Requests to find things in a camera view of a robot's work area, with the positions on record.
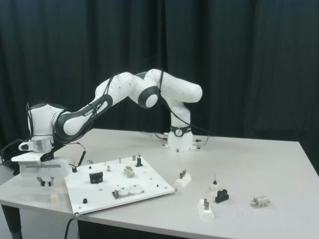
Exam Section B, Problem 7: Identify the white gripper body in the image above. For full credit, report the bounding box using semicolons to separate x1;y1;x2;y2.
18;159;69;178

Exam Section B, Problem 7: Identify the white medium gear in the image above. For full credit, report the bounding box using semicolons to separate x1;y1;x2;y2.
117;187;130;199

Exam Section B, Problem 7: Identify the white large gear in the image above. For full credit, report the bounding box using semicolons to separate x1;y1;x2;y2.
128;183;145;196

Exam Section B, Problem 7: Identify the thin black rod, red tag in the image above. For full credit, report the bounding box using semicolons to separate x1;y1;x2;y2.
73;141;87;166

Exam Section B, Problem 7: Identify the black table leg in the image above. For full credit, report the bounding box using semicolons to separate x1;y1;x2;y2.
1;204;22;239

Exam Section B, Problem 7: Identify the white task board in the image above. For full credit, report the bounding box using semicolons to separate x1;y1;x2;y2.
64;154;175;217

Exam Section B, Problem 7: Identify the white peg holder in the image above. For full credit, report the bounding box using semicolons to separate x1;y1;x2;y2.
196;199;215;220
173;174;192;188

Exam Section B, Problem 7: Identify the small white holder with pin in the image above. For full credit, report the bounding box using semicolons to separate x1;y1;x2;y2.
210;174;219;192

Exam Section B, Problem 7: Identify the black curtain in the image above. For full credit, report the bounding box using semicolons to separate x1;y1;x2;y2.
0;0;319;186

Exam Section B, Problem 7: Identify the black hanging cable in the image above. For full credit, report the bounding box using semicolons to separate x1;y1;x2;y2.
65;216;78;239

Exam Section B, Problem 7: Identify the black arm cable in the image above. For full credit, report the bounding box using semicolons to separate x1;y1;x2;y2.
0;70;200;176

